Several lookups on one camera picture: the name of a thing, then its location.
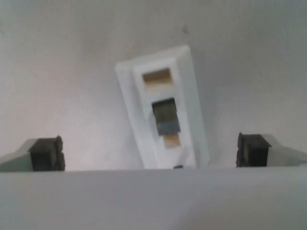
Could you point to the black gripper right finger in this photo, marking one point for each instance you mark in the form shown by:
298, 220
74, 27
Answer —
256, 149

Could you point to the metal square peg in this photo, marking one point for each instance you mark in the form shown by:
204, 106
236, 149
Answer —
165, 115

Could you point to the white square peg holder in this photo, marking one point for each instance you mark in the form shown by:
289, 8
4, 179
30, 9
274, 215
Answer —
184, 100

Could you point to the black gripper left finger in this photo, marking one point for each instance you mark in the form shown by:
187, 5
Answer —
43, 154

